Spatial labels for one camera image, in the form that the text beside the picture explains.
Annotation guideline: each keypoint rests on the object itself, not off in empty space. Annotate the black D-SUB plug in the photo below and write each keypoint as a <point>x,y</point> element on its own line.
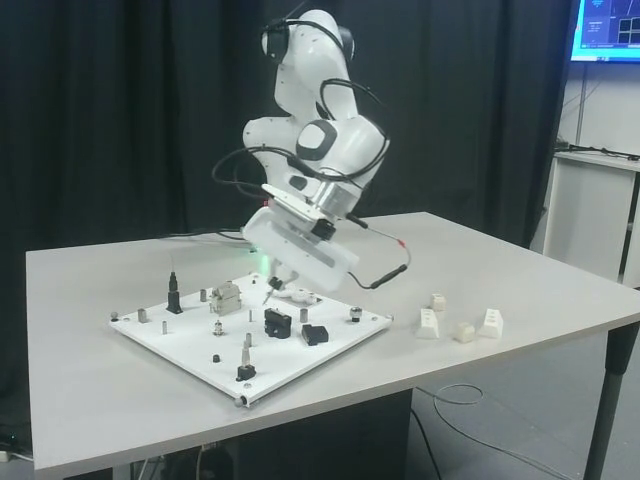
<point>275,325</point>

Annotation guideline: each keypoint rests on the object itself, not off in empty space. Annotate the small metal peg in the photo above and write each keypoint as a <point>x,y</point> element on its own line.
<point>247,339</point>

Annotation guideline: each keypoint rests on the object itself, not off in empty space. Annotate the white cabinet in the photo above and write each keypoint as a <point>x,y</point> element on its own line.
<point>590,210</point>

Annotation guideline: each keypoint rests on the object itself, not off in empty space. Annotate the thin metal round peg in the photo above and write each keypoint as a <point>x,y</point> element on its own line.
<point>268,297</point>

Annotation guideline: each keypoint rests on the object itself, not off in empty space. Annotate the metal square peg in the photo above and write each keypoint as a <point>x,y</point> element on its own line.
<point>143,316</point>

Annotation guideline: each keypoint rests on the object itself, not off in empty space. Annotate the black table leg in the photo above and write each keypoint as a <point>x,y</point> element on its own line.
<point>612,400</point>

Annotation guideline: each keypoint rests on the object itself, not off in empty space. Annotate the white small gear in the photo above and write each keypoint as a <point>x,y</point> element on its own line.
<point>304,298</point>

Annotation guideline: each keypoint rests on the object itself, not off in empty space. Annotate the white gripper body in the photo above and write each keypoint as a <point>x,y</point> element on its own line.
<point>300,250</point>

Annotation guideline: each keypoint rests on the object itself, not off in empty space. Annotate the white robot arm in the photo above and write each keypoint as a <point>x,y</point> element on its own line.
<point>310,65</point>

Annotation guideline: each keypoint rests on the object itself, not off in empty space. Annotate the white task board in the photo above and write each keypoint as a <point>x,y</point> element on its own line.
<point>190,360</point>

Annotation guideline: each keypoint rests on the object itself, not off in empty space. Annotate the grey metal connector housing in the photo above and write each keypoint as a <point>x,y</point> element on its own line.
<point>225,299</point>

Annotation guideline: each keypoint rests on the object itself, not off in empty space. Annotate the white round-hole peg holder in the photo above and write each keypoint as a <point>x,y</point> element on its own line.
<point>490,325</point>

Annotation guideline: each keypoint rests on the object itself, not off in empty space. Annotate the white square-hole peg holder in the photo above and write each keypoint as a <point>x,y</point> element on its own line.
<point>427,327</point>

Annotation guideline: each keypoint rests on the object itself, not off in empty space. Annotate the metal BNC plug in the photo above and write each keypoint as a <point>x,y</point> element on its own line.
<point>217,329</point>

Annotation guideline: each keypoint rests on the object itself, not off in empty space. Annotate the blue screen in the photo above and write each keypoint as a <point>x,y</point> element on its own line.
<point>610,30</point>

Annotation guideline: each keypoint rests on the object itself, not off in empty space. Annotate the round metal barrel plug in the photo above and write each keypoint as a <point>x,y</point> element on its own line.
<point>355,315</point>

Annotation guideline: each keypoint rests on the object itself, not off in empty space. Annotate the small white cube holder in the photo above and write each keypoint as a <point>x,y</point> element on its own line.
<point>465,333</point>
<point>438,302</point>

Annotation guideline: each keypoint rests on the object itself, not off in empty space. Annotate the black curtain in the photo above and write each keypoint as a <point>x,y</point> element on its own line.
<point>125,125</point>

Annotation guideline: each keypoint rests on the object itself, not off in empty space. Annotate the grey plug on black base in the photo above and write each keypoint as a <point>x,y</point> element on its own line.
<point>245,372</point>

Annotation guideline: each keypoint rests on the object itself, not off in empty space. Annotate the black angular plug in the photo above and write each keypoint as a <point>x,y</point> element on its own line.
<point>314,335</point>

